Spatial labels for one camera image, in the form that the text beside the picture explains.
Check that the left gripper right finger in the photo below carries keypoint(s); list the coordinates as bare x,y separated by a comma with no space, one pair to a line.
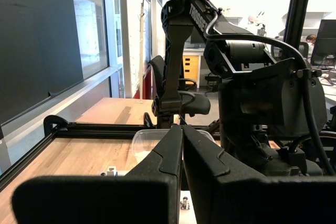
249,200

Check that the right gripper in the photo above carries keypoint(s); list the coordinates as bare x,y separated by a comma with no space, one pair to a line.
278,162

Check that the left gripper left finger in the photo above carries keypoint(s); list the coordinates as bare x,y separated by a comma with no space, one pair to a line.
105,200

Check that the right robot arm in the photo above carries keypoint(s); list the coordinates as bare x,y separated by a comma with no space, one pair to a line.
262,95

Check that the clear plastic container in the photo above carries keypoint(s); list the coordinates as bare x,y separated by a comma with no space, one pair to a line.
144,142

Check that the blue socket block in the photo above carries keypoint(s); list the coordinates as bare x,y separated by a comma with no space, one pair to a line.
111,171

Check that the threaded stud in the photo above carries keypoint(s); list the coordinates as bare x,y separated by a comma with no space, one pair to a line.
185,203

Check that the black office chair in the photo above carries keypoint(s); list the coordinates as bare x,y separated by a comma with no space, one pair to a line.
195,104

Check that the person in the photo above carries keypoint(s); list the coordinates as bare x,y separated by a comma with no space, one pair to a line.
311,41

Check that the yellow drawer cabinet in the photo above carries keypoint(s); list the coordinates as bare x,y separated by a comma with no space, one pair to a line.
191,70

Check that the black computer monitor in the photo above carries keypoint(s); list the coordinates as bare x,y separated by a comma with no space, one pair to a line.
325,40

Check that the window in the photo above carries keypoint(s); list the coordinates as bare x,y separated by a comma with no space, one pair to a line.
89,27

